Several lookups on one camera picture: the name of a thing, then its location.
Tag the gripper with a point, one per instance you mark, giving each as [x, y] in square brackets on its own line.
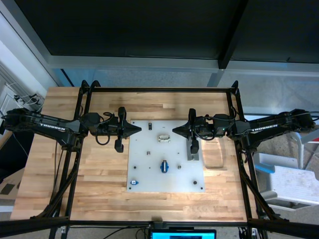
[193, 129]
[121, 124]

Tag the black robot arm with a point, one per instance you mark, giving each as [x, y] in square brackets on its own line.
[264, 129]
[49, 124]

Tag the small black socket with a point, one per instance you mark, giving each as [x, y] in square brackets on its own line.
[150, 126]

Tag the beige connector housing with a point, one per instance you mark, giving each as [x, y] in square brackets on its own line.
[164, 139]

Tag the grey metal block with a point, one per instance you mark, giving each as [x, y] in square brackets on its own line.
[193, 157]

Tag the blue round holder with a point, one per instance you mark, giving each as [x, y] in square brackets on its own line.
[160, 167]

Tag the white board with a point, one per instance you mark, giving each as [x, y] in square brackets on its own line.
[174, 179]

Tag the blue square holder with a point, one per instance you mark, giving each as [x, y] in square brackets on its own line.
[130, 183]

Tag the laptop screen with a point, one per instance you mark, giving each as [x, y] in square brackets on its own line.
[182, 235]

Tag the grey step stool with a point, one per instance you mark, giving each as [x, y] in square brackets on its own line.
[291, 184]

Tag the cardboard box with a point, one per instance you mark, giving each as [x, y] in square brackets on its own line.
[17, 179]

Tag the black aluminium frame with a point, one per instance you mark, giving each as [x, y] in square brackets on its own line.
[159, 90]

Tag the grey aluminium window frame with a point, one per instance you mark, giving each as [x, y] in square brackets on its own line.
[149, 61]

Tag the black table-level camera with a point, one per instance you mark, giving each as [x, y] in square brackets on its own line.
[157, 224]

